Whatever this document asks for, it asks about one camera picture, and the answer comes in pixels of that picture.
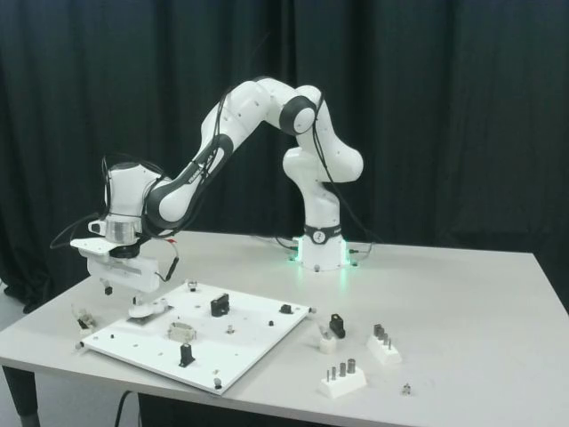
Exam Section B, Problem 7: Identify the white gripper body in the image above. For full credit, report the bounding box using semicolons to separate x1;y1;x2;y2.
84;248;162;294

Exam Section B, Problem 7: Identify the white large gear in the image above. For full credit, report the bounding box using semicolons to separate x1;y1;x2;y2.
127;302;156;320

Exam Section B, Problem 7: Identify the black wrist band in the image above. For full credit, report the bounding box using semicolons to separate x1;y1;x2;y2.
108;244;142;260

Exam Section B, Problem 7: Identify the thin black rod red tag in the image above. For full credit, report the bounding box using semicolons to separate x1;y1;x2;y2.
164;239;180;283

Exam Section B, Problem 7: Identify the flat white mounting plate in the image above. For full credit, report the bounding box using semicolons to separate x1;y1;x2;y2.
69;238;117;253

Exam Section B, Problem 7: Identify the white task board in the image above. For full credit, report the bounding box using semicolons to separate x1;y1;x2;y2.
77;279;317;396

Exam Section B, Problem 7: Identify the black cabinet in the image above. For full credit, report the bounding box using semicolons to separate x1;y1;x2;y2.
138;393;290;427

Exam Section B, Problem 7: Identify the black table leg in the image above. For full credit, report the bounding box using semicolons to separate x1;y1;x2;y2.
2;365;36;427

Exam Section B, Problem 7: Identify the white round peg holder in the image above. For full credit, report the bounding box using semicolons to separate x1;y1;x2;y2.
317;368;368;399

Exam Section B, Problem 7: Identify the white square peg holder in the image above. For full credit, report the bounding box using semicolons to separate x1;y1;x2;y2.
366;334;404;366

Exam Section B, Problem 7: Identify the black curtain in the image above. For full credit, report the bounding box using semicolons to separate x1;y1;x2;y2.
0;0;569;315

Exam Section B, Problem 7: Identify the silver wrist ring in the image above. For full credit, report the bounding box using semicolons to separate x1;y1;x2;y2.
104;217;137;246

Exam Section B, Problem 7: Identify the black floor cable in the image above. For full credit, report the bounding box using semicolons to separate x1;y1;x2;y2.
116;390;140;427

